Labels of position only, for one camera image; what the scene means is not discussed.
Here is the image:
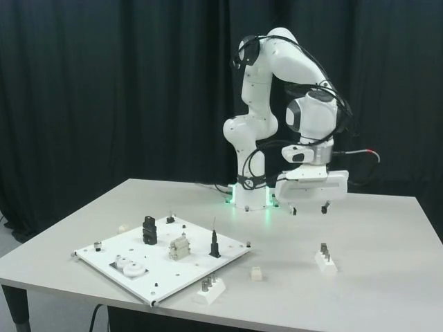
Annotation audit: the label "white task board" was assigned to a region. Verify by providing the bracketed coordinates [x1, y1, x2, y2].
[71, 216, 252, 308]

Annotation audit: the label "black cables at arm foot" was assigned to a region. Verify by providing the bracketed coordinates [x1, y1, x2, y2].
[197, 183, 236, 194]

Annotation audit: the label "black looped cable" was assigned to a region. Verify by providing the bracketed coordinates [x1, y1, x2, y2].
[242, 143, 288, 190]

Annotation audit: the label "white square peg holder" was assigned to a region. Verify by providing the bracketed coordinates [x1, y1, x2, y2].
[314, 249, 338, 274]

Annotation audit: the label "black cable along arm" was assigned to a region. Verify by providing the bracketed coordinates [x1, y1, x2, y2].
[262, 33, 354, 139]

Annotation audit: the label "black D-SUB plug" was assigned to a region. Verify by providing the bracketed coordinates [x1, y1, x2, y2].
[141, 214, 159, 246]

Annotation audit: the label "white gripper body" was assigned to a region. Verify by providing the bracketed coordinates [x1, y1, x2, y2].
[275, 169, 349, 205]

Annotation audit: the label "white round peg holder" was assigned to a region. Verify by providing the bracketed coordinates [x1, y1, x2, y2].
[195, 279, 228, 306]

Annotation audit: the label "white large gear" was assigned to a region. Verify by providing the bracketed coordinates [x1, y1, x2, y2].
[123, 263, 143, 279]

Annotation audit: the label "black curtain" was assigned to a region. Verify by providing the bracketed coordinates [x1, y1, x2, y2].
[0, 0, 443, 229]

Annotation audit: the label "dark grey table leg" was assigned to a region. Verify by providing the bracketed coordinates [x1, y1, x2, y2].
[0, 285, 30, 332]

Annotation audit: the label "black cable under table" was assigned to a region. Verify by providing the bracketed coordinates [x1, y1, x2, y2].
[90, 304, 105, 332]

